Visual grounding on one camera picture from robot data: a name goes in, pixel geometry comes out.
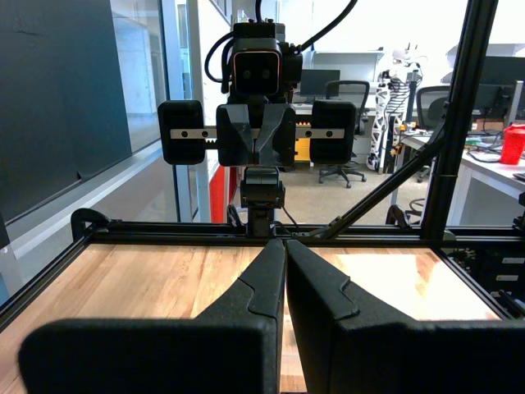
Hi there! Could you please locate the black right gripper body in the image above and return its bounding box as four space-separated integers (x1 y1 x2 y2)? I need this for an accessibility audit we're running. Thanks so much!
157 96 357 165

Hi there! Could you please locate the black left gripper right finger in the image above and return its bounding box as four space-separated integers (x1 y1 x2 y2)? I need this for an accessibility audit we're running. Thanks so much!
285 239 525 394

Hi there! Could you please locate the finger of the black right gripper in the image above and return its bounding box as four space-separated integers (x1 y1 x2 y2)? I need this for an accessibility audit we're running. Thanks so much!
216 103 257 167
254 103 298 167

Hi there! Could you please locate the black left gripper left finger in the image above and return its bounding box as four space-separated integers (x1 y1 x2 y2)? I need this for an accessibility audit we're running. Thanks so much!
18 239 286 394

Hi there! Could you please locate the yellow cabinet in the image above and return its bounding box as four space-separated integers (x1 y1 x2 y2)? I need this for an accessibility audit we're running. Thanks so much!
294 137 315 163

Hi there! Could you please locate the red cabinet panel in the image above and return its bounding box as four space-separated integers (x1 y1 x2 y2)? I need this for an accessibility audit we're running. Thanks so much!
209 163 240 223

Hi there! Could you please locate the small black monitor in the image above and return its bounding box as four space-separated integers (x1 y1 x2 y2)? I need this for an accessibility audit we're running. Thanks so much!
299 68 341 99

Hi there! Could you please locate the black mesh office chair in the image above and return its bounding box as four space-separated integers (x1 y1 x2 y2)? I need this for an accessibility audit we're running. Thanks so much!
318 80 372 190

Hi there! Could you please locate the white lattice stand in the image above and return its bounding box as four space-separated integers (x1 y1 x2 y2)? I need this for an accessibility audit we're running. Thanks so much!
367 42 428 172

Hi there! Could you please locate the grey office chair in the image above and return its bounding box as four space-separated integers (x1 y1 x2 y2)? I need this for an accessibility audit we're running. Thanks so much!
415 85 451 184

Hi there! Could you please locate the white office desk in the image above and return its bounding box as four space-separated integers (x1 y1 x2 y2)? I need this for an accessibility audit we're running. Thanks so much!
404 131 525 227

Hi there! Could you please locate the large black monitor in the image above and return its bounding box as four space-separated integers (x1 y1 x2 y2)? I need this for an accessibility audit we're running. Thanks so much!
471 55 525 124

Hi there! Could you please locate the red plastic canister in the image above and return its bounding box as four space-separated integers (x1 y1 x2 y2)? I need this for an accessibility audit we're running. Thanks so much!
499 122 525 166

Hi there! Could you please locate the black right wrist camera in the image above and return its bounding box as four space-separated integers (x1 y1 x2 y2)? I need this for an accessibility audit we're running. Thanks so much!
232 22 285 98

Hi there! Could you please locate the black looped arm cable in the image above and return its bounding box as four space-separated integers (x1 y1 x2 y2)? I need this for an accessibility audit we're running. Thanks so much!
203 30 235 94

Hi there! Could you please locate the long black arm cable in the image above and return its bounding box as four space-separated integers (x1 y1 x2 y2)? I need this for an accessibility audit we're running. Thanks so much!
300 0 358 53

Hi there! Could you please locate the black curved frame bracket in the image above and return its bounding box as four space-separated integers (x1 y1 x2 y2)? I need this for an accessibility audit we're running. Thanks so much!
70 208 111 236
386 204 412 229

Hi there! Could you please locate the black metal table frame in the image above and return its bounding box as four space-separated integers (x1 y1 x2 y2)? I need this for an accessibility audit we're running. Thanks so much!
0 0 525 333

